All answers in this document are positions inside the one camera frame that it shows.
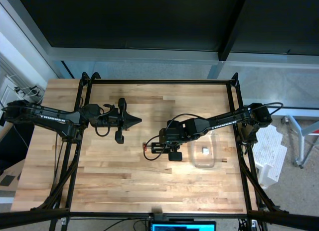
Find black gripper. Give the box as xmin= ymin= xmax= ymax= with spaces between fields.
xmin=108 ymin=98 xmax=142 ymax=144
xmin=166 ymin=120 xmax=185 ymax=162

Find black clamp with orange knob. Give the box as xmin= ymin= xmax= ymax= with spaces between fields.
xmin=143 ymin=141 xmax=172 ymax=155

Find clear plastic tub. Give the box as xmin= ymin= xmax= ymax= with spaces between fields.
xmin=190 ymin=131 xmax=222 ymax=171

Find laptop screen with blue edge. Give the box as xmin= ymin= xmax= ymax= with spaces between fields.
xmin=149 ymin=221 xmax=217 ymax=231

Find dark window pane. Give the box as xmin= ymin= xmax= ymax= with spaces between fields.
xmin=14 ymin=0 xmax=247 ymax=52
xmin=229 ymin=0 xmax=319 ymax=55

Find grey metal stand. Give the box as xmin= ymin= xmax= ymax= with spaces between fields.
xmin=281 ymin=114 xmax=319 ymax=170

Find flat cardboard box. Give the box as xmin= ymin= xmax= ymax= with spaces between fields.
xmin=0 ymin=158 xmax=25 ymax=192

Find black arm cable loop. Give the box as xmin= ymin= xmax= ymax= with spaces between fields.
xmin=143 ymin=134 xmax=172 ymax=162

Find thin black cable hook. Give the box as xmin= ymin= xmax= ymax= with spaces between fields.
xmin=103 ymin=103 xmax=116 ymax=115

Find braided black cable loop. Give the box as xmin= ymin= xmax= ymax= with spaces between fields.
xmin=95 ymin=125 xmax=111 ymax=137

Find thin black arched cable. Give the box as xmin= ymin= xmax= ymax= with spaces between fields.
xmin=169 ymin=113 xmax=209 ymax=124

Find black metal frame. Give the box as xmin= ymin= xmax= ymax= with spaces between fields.
xmin=0 ymin=71 xmax=319 ymax=231

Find small black camera box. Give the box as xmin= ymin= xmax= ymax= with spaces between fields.
xmin=149 ymin=211 xmax=165 ymax=221

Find black floor cable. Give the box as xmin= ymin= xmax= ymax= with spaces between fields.
xmin=133 ymin=219 xmax=150 ymax=231

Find black and white cable bundle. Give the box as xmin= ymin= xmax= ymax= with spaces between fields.
xmin=13 ymin=84 xmax=42 ymax=99

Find black shoulder cable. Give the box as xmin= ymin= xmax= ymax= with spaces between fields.
xmin=264 ymin=102 xmax=285 ymax=116

